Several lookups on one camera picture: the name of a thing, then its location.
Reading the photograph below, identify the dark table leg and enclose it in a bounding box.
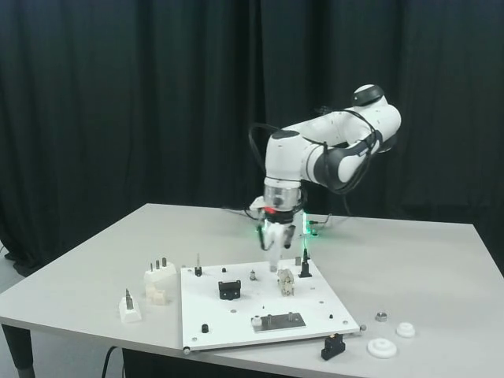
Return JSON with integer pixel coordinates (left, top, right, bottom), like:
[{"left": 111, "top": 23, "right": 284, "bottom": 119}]
[{"left": 1, "top": 323, "right": 33, "bottom": 378}]

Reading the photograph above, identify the white task board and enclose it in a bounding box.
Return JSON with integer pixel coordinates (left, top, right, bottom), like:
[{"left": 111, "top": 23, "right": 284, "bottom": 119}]
[{"left": 180, "top": 262, "right": 361, "bottom": 354}]

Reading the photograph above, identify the white round peg holder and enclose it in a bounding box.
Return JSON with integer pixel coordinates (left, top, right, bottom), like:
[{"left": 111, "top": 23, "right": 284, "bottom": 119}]
[{"left": 143, "top": 261, "right": 176, "bottom": 284}]

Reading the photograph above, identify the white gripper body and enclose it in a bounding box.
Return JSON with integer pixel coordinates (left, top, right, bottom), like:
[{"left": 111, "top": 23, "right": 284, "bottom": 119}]
[{"left": 264, "top": 220, "right": 287, "bottom": 261}]

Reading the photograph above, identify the white square peg holder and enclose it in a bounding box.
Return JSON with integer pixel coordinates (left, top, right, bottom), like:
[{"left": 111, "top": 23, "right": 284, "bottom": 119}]
[{"left": 118, "top": 298, "right": 143, "bottom": 325}]

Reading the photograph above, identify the black Ethernet plug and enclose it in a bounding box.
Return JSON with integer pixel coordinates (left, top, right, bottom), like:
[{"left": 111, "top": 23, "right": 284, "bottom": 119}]
[{"left": 298, "top": 248, "right": 314, "bottom": 279}]

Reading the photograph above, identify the grey metal connector plug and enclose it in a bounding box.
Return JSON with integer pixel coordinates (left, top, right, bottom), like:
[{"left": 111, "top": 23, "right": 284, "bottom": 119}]
[{"left": 276, "top": 269, "right": 298, "bottom": 298}]

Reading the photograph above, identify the black plug block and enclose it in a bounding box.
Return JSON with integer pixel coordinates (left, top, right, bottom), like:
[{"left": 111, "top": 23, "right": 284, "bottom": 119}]
[{"left": 321, "top": 332, "right": 347, "bottom": 361}]

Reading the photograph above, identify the black base cable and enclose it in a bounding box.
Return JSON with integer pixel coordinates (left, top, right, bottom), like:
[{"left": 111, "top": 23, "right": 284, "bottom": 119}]
[
  {"left": 222, "top": 206, "right": 258, "bottom": 218},
  {"left": 306, "top": 213, "right": 334, "bottom": 238}
]

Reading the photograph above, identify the white large gear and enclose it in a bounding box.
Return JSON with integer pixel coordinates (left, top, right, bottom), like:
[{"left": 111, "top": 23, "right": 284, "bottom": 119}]
[{"left": 366, "top": 337, "right": 398, "bottom": 360}]

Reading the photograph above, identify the silver wrist ring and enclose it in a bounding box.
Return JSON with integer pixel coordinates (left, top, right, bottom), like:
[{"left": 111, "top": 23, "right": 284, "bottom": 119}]
[{"left": 263, "top": 183, "right": 302, "bottom": 210}]

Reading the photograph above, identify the black curtain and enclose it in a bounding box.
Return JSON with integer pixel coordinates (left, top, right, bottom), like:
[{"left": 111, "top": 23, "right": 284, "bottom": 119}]
[{"left": 0, "top": 0, "right": 504, "bottom": 273}]

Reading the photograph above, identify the black floor cable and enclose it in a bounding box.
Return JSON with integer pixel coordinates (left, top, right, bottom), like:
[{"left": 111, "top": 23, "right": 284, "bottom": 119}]
[{"left": 103, "top": 345, "right": 124, "bottom": 378}]

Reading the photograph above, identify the black D-SUB plug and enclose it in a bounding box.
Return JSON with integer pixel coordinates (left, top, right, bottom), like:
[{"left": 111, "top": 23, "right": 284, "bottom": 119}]
[{"left": 217, "top": 279, "right": 243, "bottom": 302}]

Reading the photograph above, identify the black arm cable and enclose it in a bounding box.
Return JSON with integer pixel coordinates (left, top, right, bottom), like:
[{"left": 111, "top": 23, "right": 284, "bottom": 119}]
[
  {"left": 313, "top": 105, "right": 384, "bottom": 197},
  {"left": 247, "top": 122, "right": 285, "bottom": 179}
]

